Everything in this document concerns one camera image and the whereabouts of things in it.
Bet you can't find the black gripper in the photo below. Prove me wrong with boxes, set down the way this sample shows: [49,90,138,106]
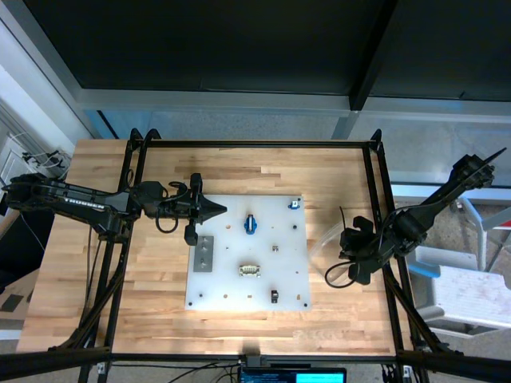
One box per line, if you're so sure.
[339,214,380,286]
[161,173,228,245]

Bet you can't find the grey metal plate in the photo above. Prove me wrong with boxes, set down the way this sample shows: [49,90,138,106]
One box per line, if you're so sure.
[192,235,216,273]

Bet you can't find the white board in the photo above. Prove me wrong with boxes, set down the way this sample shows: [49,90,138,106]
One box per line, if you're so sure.
[184,194,313,313]

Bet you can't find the clear plastic container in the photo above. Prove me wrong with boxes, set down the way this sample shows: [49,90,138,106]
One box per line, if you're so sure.
[310,221,360,282]

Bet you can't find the white step stool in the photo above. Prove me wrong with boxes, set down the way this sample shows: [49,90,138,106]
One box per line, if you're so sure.
[414,245,511,340]

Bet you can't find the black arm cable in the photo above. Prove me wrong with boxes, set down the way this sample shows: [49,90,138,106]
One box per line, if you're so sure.
[154,211,180,234]
[324,261,357,289]

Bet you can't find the laptop screen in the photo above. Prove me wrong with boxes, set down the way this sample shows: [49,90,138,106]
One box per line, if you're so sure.
[238,367,347,383]

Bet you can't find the black flat pad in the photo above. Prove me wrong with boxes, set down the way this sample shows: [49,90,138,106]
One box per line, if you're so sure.
[0,294,23,314]

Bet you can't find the black aluminium frame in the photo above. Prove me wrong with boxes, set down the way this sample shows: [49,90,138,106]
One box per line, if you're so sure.
[0,127,511,383]

